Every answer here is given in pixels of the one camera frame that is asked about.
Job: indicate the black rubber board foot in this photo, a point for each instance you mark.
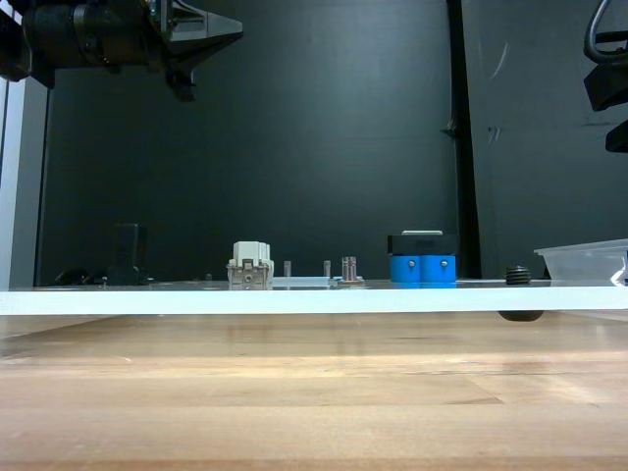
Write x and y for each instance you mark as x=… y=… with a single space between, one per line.
x=520 y=316

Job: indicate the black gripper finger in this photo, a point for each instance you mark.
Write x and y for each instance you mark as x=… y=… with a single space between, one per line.
x=221 y=22
x=221 y=35

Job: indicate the clear plastic tub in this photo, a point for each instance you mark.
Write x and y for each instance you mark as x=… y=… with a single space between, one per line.
x=574 y=262

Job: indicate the grey multi-pin connector housing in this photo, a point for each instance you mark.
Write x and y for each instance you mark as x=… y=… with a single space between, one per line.
x=250 y=265

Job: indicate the grey metal partition frame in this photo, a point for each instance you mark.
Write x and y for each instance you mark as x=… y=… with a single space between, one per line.
x=24 y=196

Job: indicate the aluminium plate with posts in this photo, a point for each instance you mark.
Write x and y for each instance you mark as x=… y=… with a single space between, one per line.
x=301 y=282

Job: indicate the black knob screw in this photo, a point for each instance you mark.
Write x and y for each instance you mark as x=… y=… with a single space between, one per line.
x=518 y=277

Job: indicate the white mounting board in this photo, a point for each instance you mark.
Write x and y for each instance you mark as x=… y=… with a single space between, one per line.
x=196 y=300

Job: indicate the black clamp socket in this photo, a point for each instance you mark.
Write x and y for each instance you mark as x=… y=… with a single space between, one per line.
x=127 y=255

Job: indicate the small metal connector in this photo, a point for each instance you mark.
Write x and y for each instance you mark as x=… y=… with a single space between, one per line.
x=350 y=269

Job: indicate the black wall column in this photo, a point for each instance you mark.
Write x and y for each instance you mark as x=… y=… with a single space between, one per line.
x=463 y=196

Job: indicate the blue and black socket block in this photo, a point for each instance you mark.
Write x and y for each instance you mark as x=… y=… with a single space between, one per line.
x=423 y=267

